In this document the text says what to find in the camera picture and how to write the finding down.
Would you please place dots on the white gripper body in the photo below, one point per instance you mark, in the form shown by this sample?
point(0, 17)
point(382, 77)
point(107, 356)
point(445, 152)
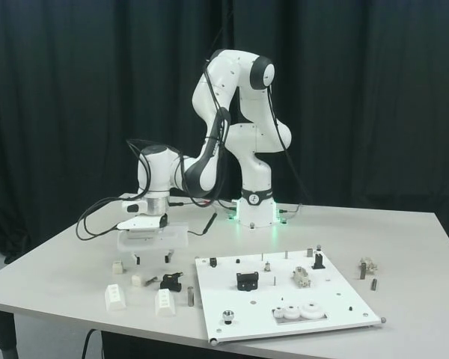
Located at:
point(153, 243)

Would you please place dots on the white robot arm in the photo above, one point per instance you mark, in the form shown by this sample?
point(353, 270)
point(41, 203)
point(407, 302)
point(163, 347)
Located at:
point(254, 168)

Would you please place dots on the small dark metal peg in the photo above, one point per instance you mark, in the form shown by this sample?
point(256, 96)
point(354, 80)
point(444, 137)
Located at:
point(374, 284)
point(152, 281)

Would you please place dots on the small white holder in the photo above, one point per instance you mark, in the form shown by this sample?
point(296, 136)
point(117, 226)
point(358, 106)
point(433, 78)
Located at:
point(118, 268)
point(137, 281)

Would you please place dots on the flat white mounting plate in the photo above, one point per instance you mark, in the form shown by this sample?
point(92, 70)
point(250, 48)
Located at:
point(138, 223)

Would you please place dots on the black wrist band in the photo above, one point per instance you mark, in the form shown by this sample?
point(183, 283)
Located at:
point(164, 220)

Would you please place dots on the black D-SUB plug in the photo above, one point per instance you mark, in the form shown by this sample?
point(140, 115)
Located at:
point(170, 283)

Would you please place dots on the white holder with holes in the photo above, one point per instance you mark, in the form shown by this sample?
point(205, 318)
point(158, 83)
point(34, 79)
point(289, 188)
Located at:
point(115, 298)
point(165, 303)

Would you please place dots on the black Ethernet plug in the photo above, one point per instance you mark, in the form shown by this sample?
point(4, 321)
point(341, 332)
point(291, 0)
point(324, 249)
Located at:
point(213, 262)

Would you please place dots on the thin black rod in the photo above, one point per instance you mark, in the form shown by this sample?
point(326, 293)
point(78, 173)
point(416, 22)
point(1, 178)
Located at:
point(210, 223)

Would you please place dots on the metal bolt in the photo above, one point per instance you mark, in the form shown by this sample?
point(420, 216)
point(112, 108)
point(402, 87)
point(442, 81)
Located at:
point(228, 316)

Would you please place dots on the metal BNC plug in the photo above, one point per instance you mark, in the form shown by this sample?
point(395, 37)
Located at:
point(267, 266)

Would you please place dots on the white small gear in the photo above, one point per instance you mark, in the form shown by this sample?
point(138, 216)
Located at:
point(280, 312)

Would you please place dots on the white medium gear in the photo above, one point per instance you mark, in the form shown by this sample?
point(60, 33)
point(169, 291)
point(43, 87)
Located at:
point(293, 312)

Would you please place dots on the black USB plug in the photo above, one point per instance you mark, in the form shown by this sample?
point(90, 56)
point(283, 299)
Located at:
point(319, 261)

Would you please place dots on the white large gear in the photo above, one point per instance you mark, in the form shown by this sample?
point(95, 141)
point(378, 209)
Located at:
point(311, 310)

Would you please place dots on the black table leg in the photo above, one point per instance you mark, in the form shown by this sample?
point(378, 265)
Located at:
point(0, 336)

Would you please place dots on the white task board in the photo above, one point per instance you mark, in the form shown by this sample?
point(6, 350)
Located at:
point(322, 299)

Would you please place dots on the black curtain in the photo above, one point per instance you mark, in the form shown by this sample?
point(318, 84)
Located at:
point(60, 112)

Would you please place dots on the beige waterproof plug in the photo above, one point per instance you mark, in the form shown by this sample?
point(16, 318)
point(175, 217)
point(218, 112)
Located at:
point(370, 263)

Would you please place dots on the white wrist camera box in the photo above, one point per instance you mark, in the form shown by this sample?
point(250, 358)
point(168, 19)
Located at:
point(134, 206)

